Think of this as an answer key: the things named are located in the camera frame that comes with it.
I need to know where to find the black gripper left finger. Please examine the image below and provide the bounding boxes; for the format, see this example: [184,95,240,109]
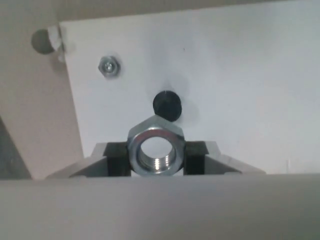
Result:
[47,141,131,179]

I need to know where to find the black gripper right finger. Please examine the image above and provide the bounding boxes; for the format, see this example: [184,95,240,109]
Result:
[183,139,267,176]

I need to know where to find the metal hex bolt nut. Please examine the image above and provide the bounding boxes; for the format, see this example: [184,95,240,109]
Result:
[126,116,185,177]

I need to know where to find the white task board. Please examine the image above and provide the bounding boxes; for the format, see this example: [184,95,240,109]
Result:
[31,6,320,179]

